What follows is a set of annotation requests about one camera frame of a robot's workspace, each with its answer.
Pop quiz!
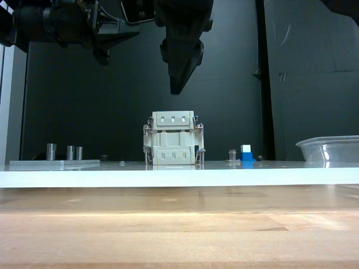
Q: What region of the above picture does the beige HAN10-E connector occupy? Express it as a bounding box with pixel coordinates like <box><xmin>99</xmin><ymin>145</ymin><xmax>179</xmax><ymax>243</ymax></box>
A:
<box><xmin>142</xmin><ymin>110</ymin><xmax>205</xmax><ymax>147</ymax></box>

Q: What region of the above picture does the beige connector base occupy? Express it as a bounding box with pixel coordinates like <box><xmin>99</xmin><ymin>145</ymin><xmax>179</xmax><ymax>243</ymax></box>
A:
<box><xmin>142</xmin><ymin>144</ymin><xmax>206</xmax><ymax>170</ymax></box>

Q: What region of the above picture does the white board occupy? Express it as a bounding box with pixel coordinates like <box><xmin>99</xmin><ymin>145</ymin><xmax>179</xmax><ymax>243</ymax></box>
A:
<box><xmin>0</xmin><ymin>161</ymin><xmax>359</xmax><ymax>189</ymax></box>

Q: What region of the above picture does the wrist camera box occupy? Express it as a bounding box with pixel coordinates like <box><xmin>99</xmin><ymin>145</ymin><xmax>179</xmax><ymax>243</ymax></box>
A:
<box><xmin>120</xmin><ymin>0</ymin><xmax>157</xmax><ymax>25</ymax></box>

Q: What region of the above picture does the small silver metal standoff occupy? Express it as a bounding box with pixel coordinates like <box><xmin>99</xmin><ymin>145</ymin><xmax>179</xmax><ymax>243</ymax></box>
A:
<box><xmin>225</xmin><ymin>149</ymin><xmax>240</xmax><ymax>163</ymax></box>

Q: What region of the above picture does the clear plastic tub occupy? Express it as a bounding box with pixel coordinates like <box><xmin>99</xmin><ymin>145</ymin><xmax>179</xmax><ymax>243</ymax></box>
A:
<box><xmin>296</xmin><ymin>135</ymin><xmax>359</xmax><ymax>170</ymax></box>

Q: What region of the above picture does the small blue white connector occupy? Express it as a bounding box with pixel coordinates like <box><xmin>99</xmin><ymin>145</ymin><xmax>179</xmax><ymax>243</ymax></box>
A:
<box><xmin>240</xmin><ymin>144</ymin><xmax>256</xmax><ymax>163</ymax></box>

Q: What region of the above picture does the black vertical pillar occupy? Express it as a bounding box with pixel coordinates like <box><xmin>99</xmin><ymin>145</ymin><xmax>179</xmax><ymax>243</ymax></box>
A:
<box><xmin>254</xmin><ymin>0</ymin><xmax>275</xmax><ymax>162</ymax></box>

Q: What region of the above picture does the grey metal plate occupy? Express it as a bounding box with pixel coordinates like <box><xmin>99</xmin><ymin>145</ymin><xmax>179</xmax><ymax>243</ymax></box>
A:
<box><xmin>10</xmin><ymin>159</ymin><xmax>101</xmax><ymax>170</ymax></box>

